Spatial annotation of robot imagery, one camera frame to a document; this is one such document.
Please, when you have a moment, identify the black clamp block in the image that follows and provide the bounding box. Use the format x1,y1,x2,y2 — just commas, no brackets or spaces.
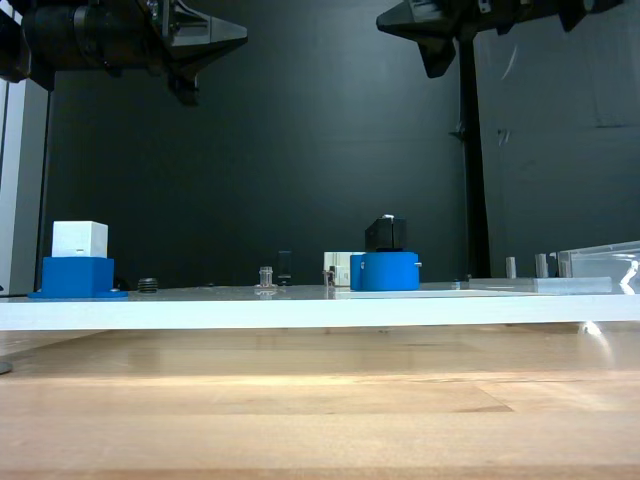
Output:
364,213,409,252

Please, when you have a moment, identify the white cube plug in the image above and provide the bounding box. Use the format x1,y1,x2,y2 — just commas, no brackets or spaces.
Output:
52,220,110,260

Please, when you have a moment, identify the small clear metal standoff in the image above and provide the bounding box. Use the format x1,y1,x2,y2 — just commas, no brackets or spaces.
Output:
256,266,277,297

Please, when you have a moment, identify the blue flanged base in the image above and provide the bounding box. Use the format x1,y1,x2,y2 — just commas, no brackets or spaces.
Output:
28,256,130,300

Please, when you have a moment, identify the white connector housing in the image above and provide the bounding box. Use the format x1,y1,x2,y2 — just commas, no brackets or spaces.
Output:
323,251,354,288

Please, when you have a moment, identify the clear plastic tub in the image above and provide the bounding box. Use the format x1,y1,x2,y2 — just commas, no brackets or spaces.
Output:
549,239,640,374

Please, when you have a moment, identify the white plastic board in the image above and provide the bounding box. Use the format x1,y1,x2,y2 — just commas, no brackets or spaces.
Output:
0,284,640,332

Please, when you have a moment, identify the grey plate with pegs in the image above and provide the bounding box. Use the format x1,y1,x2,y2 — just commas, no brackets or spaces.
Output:
452,253,614,294

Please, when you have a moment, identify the black aluminium frame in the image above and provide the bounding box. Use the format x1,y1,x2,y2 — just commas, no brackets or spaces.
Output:
446,34,494,281

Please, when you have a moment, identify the blue round mount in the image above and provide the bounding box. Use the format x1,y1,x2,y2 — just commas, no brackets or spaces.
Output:
349,251,424,292

